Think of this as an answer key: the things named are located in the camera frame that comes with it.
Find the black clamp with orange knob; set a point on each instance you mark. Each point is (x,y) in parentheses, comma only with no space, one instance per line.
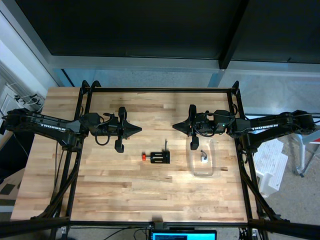
(160,158)

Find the black metal frame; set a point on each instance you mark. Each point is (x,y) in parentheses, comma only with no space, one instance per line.
(160,89)

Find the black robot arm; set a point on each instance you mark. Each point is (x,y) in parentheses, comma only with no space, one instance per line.
(265,128)
(55,126)

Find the clear plastic tub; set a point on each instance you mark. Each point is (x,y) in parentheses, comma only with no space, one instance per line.
(200,173)

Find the small black camera box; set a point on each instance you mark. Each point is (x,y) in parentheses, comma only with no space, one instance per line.
(158,223)

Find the large black case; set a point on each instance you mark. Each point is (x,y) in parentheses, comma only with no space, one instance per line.
(15,155)

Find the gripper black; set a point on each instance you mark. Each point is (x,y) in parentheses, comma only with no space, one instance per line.
(110,127)
(205,126)

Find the red and white panel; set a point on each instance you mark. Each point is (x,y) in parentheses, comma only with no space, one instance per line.
(317,142)

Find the screen with blue edge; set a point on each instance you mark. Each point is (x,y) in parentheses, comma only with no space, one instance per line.
(182,236)

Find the brown cardboard box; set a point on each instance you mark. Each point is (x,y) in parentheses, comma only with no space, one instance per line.
(12,180)

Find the white plastic step stool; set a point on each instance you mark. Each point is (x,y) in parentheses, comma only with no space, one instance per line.
(271,170)

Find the grey metal stand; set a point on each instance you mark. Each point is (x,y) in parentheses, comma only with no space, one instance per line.
(301,160)

